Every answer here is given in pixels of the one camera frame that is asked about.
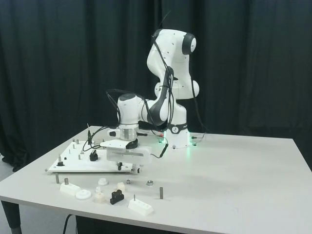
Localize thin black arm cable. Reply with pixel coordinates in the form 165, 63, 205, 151
191, 79, 207, 138

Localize black upright plug with cable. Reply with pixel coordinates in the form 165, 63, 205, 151
86, 123, 94, 147

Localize black plug block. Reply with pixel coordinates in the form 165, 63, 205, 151
110, 190, 124, 205

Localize black curtain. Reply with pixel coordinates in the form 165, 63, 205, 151
0, 0, 312, 173

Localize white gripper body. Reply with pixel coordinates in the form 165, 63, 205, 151
106, 146, 153, 169

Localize black floor cable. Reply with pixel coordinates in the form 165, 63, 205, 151
63, 214, 77, 234

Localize robot foot cables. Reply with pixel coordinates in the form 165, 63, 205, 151
191, 133, 207, 147

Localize white large gear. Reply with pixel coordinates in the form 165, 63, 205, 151
75, 188, 92, 201

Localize flat white mounting plate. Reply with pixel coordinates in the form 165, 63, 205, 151
99, 139, 128, 149

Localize white long peg holder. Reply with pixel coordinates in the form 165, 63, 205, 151
127, 199, 155, 216
59, 182, 82, 197

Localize black camera cable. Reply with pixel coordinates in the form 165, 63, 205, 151
82, 125, 114, 152

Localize silver wrist ring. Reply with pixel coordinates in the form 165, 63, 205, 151
119, 128, 138, 141

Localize white task board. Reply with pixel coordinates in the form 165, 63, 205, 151
44, 137, 147, 175

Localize dark grey table leg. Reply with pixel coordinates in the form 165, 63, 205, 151
0, 200, 20, 234

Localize thin black rod on wire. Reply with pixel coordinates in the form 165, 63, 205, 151
150, 131, 170, 158

